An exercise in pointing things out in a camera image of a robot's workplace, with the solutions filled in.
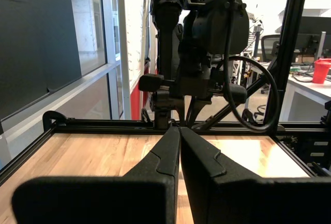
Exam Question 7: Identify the black curved corner bracket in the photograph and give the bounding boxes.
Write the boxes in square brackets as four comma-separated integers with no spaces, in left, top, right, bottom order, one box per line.
[42,110,68,131]
[241,108,260,125]

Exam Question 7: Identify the black diagonal frame brace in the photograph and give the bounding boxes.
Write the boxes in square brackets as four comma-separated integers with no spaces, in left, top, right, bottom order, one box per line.
[192,62,276,131]

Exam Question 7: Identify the black computer monitor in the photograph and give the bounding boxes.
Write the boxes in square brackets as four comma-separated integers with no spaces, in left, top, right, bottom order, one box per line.
[297,16,331,59]

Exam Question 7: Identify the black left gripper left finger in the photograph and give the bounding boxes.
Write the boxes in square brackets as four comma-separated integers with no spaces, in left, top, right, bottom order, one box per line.
[11,127,181,224]

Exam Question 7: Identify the white lattice structure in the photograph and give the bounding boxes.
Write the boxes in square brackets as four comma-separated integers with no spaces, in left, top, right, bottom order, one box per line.
[231,59,249,86]

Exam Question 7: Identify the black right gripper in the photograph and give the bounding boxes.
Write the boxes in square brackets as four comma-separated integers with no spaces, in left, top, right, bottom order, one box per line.
[139,74,248,128]

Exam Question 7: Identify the black frame post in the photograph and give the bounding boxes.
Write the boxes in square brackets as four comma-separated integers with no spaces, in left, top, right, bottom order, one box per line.
[263,0,311,131]

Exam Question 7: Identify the red plastic container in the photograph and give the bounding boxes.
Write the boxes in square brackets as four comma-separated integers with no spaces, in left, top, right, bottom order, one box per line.
[312,57,331,84]

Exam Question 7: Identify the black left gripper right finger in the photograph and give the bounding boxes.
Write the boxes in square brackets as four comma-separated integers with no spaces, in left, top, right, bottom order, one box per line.
[180,127,331,224]

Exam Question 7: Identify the black office chair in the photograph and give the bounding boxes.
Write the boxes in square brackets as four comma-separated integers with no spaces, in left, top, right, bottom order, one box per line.
[260,34,281,94]

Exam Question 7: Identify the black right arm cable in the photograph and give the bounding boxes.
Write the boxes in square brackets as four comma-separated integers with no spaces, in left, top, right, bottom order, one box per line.
[214,0,280,133]

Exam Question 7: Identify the white desk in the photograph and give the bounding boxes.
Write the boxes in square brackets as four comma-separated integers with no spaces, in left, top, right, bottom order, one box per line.
[279,63,331,123]

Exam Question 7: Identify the black aluminium frame rail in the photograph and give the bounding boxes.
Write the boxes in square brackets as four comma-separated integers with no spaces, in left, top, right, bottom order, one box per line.
[50,119,331,136]
[273,135,331,180]
[0,124,68,185]

